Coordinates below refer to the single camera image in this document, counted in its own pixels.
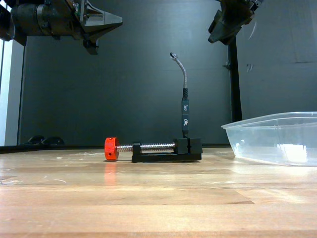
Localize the USB-C plug with braided cable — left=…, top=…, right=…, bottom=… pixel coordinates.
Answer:
left=169, top=51, right=191, bottom=115

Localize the black vise with red knob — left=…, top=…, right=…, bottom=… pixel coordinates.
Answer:
left=104, top=136, right=203, bottom=164

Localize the clear plastic tub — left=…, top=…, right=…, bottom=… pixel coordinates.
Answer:
left=220, top=111, right=317, bottom=168

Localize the black aluminium frame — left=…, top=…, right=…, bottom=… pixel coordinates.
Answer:
left=0, top=42, right=243, bottom=154

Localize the black frame corner bracket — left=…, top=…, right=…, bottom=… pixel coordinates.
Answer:
left=27, top=135, right=46, bottom=146
left=42, top=136, right=65, bottom=146

